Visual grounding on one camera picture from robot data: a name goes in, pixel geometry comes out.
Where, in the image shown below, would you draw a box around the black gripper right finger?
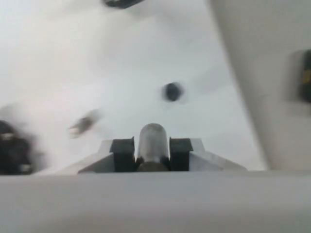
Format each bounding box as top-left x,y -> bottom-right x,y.
169,137 -> 247,172

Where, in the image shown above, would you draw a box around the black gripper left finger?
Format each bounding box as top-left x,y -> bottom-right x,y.
77,136 -> 136,173

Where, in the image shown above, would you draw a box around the metal round peg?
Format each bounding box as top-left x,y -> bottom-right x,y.
135,123 -> 171,172

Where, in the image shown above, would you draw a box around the metal BNC plug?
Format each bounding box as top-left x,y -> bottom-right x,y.
69,109 -> 101,139

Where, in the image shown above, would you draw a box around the white task board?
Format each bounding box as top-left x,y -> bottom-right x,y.
0,0 -> 268,175

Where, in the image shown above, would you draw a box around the black D-SUB plug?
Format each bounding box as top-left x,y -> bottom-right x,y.
289,50 -> 311,101

